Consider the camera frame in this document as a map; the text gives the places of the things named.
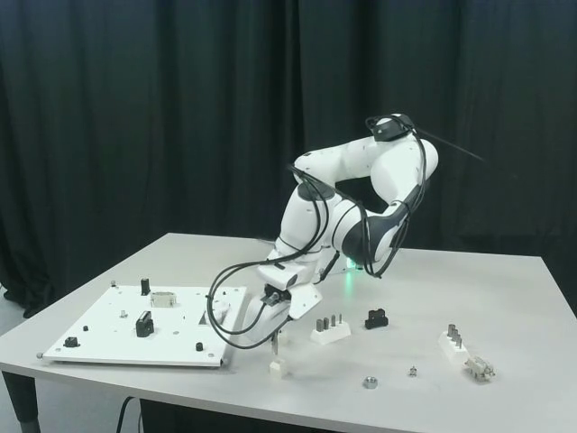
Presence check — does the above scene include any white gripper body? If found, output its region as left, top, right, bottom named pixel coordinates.
left=232, top=284, right=324, bottom=351

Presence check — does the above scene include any white round peg holder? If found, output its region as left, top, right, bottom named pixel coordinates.
left=310, top=320, right=353, bottom=346

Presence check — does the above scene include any black D-SUB plug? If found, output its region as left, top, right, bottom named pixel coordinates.
left=364, top=308, right=391, bottom=331

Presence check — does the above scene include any white task board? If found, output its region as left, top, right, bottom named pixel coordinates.
left=38, top=284, right=249, bottom=372

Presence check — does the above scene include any white square peg holder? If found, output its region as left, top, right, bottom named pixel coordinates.
left=438, top=332, right=474, bottom=363

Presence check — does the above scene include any grey waterproof plug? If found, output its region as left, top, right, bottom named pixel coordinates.
left=463, top=355, right=498, bottom=377

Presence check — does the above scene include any black curtain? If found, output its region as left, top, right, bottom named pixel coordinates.
left=0, top=0, right=577, bottom=312

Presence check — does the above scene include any black table leg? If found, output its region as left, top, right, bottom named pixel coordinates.
left=1, top=370, right=41, bottom=433

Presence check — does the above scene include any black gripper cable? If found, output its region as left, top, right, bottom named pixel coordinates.
left=205, top=245, right=337, bottom=351

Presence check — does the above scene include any black power cable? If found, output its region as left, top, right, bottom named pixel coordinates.
left=118, top=395, right=142, bottom=433

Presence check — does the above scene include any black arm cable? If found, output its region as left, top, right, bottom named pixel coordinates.
left=288, top=115, right=432, bottom=278

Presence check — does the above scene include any thin black strap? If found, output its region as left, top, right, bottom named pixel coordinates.
left=414, top=125, right=487, bottom=162

